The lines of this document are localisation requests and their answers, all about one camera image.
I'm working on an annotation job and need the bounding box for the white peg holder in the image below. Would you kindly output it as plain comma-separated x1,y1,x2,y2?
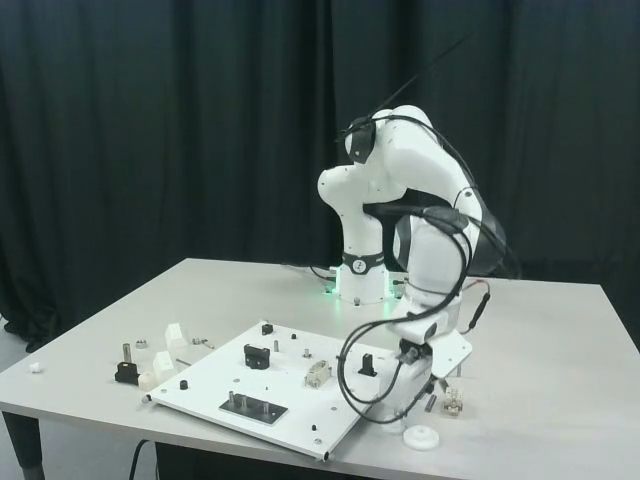
151,350,177,377
164,323,190,349

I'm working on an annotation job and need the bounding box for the thin black overhead cable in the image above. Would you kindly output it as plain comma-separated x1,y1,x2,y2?
367,31,475,122

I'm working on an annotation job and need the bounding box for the flat white mount plate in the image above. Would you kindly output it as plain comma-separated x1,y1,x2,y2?
431,332,474,378

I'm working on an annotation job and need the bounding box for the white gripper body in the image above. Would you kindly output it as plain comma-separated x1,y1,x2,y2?
372,359,435,432

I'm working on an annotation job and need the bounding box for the black cable under table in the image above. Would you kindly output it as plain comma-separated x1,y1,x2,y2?
129,438,157,480

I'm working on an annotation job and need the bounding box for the black curtain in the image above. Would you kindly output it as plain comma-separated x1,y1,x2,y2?
0,0,640,351

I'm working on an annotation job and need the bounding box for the black cable at arm foot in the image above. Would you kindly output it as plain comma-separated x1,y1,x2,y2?
305,263,342,282

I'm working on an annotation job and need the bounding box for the thin black rod red tag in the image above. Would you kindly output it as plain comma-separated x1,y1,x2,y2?
462,279,494,332

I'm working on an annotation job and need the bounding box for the beige connector plug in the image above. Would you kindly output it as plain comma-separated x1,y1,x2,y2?
441,383,467,416

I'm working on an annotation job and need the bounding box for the white task board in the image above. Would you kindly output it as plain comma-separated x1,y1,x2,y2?
143,318,401,462

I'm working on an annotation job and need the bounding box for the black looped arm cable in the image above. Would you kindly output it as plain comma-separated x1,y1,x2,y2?
337,207,475,417

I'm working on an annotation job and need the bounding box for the white large gear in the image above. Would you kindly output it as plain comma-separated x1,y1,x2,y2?
403,424,442,447

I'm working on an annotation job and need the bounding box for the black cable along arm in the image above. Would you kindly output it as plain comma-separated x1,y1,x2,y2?
344,112,504,274

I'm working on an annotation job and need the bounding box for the dark table leg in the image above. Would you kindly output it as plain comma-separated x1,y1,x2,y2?
1,412,42,480

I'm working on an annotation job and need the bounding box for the small white camera box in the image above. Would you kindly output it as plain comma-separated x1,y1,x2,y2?
394,307,455,347

